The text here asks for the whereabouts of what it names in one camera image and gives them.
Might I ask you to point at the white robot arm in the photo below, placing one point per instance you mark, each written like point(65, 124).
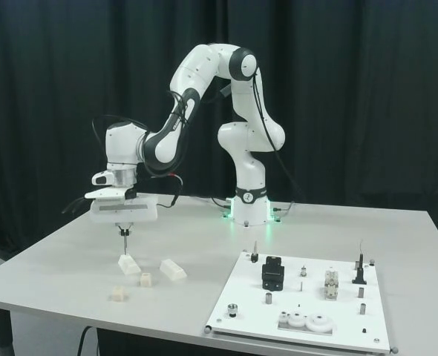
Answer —
point(252, 170)

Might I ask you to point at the metal bolt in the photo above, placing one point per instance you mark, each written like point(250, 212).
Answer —
point(232, 310)

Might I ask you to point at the small white cube holder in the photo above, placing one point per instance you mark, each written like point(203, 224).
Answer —
point(146, 279)
point(119, 294)

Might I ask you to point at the white large gear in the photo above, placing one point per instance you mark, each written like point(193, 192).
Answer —
point(319, 322)

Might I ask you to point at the black D-SUB plug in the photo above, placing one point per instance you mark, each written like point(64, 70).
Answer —
point(272, 276)

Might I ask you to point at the white task board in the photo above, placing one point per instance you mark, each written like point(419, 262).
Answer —
point(248, 296)

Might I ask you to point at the white small gear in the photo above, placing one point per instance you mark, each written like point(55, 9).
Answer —
point(285, 316)

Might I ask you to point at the white medium gear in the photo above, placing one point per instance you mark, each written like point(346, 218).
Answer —
point(297, 320)

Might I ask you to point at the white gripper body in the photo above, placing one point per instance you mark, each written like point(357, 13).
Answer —
point(130, 216)

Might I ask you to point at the black curtain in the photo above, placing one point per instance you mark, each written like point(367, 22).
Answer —
point(37, 111)

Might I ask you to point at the long white peg holder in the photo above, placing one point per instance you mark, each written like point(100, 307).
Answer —
point(129, 265)
point(172, 270)

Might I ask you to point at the beige metal connector block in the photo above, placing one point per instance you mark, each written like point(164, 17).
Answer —
point(330, 287)

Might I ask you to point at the thick metal round peg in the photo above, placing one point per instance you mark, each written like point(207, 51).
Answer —
point(268, 298)

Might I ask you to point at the metal square peg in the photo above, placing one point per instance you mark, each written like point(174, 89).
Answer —
point(362, 309)
point(361, 292)

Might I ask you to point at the metal BNC plug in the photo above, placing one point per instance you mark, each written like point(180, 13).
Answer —
point(303, 271)

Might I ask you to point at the small black plug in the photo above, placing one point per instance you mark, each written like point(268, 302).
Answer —
point(255, 257)

